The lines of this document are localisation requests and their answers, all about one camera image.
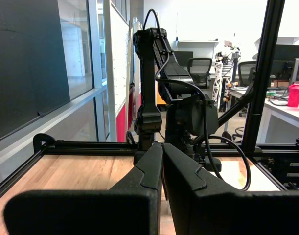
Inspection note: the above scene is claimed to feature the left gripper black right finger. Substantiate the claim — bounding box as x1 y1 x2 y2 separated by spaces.
163 143 299 235

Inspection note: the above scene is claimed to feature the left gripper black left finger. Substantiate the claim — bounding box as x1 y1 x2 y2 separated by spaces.
3 142 163 235

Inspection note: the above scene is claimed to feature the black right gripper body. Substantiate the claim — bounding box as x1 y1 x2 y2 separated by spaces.
165 133 222 172

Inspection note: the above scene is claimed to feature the white lattice stand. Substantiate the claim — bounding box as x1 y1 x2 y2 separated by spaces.
211 58 234 111

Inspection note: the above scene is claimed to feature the black mesh office chair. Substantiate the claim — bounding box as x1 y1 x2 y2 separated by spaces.
237 60 257 86
187 57 213 90

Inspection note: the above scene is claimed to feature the small black monitor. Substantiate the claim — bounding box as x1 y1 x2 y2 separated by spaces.
173 50 194 66

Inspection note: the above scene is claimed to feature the white office desk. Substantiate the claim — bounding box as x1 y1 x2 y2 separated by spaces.
229 85 299 145

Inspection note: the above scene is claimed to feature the white shelf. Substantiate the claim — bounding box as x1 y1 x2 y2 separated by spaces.
175 39 220 59

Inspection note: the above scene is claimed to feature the red plastic cup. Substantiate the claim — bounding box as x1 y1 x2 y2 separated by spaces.
287 83 299 108

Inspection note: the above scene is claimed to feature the wide black monitor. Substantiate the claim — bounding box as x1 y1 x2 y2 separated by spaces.
273 44 299 81

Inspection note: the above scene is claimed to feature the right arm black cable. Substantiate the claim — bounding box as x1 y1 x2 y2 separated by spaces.
142 8 252 191

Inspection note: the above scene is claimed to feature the black aluminium frame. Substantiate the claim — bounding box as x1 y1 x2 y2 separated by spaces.
0 0 299 204

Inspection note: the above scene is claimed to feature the red wall panel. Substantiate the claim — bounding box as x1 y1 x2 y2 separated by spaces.
116 104 134 142

